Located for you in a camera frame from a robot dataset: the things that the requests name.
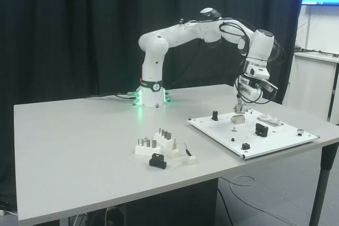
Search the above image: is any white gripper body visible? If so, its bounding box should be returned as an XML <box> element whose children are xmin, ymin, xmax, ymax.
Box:
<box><xmin>237</xmin><ymin>77</ymin><xmax>263</xmax><ymax>103</ymax></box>

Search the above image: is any white task board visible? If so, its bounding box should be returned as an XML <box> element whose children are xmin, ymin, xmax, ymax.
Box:
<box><xmin>186</xmin><ymin>109</ymin><xmax>320</xmax><ymax>161</ymax></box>

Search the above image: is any small white plug holder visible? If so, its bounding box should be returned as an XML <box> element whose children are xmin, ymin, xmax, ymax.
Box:
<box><xmin>183</xmin><ymin>154</ymin><xmax>198</xmax><ymax>166</ymax></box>

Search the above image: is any white square peg holder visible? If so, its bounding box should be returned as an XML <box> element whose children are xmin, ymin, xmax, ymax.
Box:
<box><xmin>153</xmin><ymin>133</ymin><xmax>177</xmax><ymax>149</ymax></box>

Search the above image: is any black table leg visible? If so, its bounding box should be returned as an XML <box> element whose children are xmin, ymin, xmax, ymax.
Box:
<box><xmin>309</xmin><ymin>145</ymin><xmax>337</xmax><ymax>226</ymax></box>

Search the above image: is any black D-SUB plug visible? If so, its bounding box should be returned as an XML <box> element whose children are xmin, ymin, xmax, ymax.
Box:
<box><xmin>148</xmin><ymin>152</ymin><xmax>168</xmax><ymax>170</ymax></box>

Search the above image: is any white round peg holder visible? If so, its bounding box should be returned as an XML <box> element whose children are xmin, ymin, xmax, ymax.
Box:
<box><xmin>134</xmin><ymin>143</ymin><xmax>159</xmax><ymax>156</ymax></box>

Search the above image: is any black curtain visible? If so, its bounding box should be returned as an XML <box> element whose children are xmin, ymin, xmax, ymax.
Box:
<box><xmin>0</xmin><ymin>0</ymin><xmax>309</xmax><ymax>211</ymax></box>

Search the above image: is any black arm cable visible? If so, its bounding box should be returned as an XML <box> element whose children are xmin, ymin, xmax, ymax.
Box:
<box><xmin>180</xmin><ymin>16</ymin><xmax>286</xmax><ymax>97</ymax></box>

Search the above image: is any grey floor cable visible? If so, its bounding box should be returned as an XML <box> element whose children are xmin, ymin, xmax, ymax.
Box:
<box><xmin>229</xmin><ymin>175</ymin><xmax>295</xmax><ymax>226</ymax></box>

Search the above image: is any black base cable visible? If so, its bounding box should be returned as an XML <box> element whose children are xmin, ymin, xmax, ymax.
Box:
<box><xmin>87</xmin><ymin>92</ymin><xmax>139</xmax><ymax>100</ymax></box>

